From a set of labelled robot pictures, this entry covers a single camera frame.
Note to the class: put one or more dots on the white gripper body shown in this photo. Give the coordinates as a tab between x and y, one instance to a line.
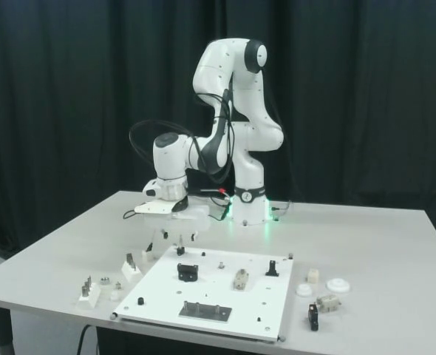
181	220

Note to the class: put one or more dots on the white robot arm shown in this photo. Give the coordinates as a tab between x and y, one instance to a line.
249	166

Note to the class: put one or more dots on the black USB plug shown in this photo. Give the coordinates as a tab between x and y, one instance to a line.
150	246

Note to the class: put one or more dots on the white USB plug holder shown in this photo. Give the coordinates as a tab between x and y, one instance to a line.
146	256

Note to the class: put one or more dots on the metal bolt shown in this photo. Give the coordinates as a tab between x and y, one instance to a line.
180	251

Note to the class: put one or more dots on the flat white mounting plate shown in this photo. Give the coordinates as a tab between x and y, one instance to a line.
153	208

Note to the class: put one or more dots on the large metal square peg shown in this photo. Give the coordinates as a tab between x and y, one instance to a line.
128	258

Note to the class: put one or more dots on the white square peg holder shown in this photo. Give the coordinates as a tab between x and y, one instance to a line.
132	273

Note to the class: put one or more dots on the white task board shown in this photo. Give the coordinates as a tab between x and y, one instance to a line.
210	296

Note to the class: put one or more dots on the metal BNC plug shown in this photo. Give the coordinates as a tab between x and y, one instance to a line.
117	285

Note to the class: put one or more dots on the metal round peg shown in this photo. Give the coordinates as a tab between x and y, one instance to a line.
89	282

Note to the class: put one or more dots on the white round peg holder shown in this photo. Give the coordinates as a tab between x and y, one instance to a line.
88	299

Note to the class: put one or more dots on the white medium gear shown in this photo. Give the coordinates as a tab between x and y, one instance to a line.
303	290

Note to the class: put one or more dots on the white cube holder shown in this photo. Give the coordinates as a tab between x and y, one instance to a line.
313	276

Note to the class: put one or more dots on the black D-SUB plug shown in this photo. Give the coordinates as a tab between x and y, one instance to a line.
313	316

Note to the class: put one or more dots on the grey waterproof plug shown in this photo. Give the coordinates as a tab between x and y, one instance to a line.
329	303

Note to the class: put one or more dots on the white large gear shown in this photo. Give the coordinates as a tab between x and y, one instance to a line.
338	285

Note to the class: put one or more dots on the black curtain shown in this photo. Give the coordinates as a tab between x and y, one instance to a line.
55	111

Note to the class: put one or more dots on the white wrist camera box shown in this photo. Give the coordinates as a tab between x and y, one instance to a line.
150	189

